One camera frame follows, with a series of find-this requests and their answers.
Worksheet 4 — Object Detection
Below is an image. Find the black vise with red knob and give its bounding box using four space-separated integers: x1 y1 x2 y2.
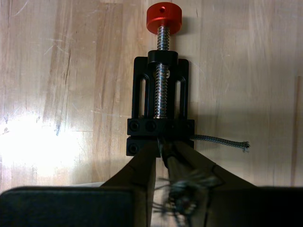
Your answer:
126 1 196 157

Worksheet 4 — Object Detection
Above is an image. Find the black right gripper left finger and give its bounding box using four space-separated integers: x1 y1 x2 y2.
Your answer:
101 141 157 227

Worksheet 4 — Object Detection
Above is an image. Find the USB-C plug with braided cable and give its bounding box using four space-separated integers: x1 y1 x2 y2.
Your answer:
151 146 224 227

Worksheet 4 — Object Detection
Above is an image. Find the USB-C socket with braided cable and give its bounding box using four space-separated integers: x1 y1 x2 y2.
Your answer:
157 133 250 154

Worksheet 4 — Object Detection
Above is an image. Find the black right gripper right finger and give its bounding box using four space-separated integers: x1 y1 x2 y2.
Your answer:
174 141 258 227

